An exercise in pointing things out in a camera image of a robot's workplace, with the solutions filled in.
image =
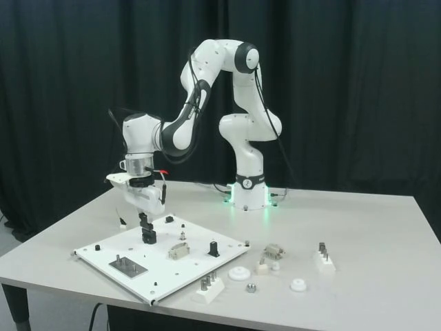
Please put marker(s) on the flat white mounting plate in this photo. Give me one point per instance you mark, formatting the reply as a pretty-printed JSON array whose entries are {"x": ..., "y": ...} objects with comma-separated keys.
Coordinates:
[{"x": 117, "y": 179}]

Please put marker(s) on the black box under table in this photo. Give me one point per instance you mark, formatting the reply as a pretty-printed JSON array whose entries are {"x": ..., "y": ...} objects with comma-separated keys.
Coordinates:
[{"x": 155, "y": 320}]

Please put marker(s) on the white square peg holder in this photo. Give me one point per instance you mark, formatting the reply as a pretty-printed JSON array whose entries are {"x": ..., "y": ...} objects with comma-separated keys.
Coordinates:
[{"x": 325, "y": 265}]

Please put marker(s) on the white task board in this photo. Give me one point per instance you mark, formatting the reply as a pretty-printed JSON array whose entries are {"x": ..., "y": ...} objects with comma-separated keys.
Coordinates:
[{"x": 103, "y": 257}]

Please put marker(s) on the black wrist band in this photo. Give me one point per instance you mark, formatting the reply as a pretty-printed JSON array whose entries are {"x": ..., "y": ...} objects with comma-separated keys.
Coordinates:
[{"x": 141, "y": 181}]

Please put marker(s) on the metal BNC plug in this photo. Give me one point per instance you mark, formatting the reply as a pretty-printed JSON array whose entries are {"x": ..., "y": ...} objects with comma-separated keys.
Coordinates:
[{"x": 182, "y": 233}]

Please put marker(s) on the large metal square peg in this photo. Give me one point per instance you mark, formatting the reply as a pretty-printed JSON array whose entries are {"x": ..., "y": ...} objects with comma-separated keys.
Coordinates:
[{"x": 322, "y": 247}]

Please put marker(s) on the grey waterproof plug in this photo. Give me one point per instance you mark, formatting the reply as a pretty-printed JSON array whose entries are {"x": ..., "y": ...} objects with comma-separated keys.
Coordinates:
[{"x": 274, "y": 250}]

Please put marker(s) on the white round peg holder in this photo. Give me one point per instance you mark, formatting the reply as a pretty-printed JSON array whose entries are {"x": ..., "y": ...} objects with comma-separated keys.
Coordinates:
[{"x": 210, "y": 296}]

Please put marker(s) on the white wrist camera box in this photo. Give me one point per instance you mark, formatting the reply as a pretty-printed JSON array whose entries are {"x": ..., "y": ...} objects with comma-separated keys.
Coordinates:
[{"x": 123, "y": 165}]

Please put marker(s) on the medium metal round peg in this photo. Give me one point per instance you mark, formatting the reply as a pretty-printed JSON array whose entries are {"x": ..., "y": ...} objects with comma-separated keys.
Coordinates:
[{"x": 208, "y": 281}]

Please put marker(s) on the large metal round peg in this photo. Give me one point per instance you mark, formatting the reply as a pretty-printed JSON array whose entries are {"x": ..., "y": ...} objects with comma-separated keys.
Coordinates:
[{"x": 203, "y": 285}]

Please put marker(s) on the metal bolt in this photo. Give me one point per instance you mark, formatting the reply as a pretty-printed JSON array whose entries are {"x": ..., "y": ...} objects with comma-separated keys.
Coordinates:
[{"x": 251, "y": 288}]

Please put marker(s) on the black curtain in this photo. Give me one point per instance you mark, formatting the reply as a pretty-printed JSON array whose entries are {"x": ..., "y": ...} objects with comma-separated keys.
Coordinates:
[{"x": 69, "y": 86}]

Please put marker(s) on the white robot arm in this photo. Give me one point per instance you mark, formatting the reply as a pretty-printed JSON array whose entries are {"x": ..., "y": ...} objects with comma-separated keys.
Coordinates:
[{"x": 246, "y": 151}]

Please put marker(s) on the black table leg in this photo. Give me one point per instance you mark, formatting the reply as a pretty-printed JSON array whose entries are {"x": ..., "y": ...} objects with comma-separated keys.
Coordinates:
[{"x": 15, "y": 307}]

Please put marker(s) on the white large gear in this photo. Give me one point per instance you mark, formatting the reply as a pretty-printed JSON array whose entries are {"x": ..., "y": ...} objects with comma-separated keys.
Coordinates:
[{"x": 239, "y": 274}]

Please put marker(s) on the white medium gear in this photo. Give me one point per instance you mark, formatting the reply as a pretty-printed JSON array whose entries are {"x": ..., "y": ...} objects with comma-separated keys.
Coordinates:
[{"x": 298, "y": 285}]

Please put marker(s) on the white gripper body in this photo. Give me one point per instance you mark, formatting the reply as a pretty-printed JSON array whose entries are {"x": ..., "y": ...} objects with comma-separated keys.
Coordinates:
[{"x": 146, "y": 199}]

